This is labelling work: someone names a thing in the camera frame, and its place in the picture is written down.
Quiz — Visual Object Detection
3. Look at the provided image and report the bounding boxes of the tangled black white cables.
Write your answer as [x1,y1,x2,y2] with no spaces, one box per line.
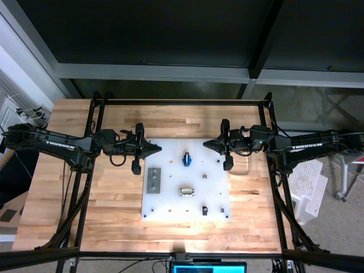
[15,106,48,121]

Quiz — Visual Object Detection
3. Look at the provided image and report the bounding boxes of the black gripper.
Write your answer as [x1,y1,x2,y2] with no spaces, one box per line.
[122,122,163,175]
[202,118,253,172]

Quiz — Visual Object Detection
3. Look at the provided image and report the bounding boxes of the grey metal base plate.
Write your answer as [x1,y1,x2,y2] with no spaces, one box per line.
[146,167,163,195]

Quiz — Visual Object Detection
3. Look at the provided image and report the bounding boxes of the white task board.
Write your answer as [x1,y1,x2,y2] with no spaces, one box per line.
[140,138,233,222]

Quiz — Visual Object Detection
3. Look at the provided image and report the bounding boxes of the blue-edged laptop screen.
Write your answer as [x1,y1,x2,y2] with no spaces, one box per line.
[169,261,247,273]

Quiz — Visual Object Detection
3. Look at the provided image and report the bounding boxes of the clear plastic tub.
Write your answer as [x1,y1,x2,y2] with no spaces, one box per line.
[229,153,253,176]

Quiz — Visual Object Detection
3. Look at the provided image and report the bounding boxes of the black table-level camera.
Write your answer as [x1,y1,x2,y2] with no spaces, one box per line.
[171,251,191,263]

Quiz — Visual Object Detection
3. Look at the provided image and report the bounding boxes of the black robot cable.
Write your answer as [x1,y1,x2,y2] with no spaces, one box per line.
[109,153,127,167]

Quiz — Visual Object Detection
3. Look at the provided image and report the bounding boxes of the black aluminium frame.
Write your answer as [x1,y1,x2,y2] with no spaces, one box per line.
[0,90,364,273]

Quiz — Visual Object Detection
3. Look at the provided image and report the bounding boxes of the white plastic step stool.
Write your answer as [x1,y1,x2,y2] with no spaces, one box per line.
[288,159,328,227]

